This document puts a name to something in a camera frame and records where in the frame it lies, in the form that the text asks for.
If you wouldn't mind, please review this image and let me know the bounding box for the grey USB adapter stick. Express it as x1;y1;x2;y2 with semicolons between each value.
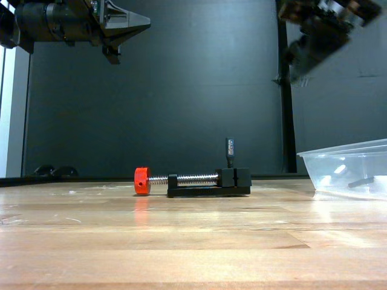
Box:
224;137;236;170

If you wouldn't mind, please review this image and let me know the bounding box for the clear plastic tub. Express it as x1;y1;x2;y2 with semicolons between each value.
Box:
296;138;387;202

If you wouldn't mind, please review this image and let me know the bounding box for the black vise with orange knob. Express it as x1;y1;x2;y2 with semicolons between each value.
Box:
133;166;253;199

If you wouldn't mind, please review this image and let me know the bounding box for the black wall post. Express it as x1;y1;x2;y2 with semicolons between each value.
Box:
276;18;298;175

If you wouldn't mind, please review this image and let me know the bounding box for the black metal frame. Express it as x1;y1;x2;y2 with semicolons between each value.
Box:
0;172;314;187

